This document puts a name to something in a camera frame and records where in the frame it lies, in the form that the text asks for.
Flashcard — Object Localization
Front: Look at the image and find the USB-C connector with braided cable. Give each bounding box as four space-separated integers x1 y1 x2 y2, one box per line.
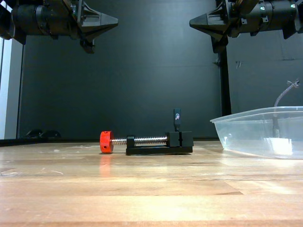
271 79 301 140

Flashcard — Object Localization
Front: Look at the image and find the clear plastic tub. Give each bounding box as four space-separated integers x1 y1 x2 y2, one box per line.
210 105 303 161

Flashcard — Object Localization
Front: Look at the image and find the black rounded clamp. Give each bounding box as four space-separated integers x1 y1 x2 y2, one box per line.
40 130 62 138
25 129 44 138

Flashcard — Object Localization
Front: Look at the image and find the red vise knob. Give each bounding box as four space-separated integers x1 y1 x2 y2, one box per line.
99 131 115 154

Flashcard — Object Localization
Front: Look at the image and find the black bench vise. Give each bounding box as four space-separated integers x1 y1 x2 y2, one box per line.
125 131 194 156

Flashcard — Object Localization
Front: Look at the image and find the silver threaded vise screw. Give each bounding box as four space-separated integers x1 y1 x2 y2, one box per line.
110 135 170 146

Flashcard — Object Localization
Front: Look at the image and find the white block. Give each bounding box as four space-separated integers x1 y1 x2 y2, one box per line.
269 138 293 154

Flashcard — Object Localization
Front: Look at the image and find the black USB-C socket with cable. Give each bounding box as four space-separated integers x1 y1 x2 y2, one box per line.
174 108 183 132

